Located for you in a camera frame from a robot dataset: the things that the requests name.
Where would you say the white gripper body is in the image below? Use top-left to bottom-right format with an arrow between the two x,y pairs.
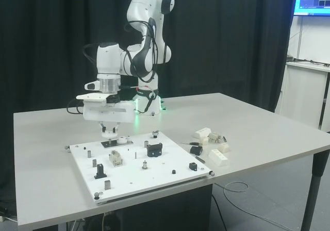
82,100 -> 137,124

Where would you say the white task board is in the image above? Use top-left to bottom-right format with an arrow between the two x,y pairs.
64,129 -> 216,206

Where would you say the black D-SUB plug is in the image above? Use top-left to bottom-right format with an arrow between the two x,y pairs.
190,145 -> 204,156

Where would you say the black curtain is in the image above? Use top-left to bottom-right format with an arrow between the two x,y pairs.
0,0 -> 295,116

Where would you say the white holder with square holes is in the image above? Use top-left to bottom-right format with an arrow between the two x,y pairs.
208,149 -> 229,168

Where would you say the white cabinet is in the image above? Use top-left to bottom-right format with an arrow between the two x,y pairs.
274,60 -> 330,133

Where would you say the black table leg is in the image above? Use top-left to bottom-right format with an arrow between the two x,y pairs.
308,150 -> 325,231

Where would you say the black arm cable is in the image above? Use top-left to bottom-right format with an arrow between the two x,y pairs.
82,43 -> 100,63
123,19 -> 159,84

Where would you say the grey cable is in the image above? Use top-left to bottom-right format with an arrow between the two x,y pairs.
213,181 -> 330,231

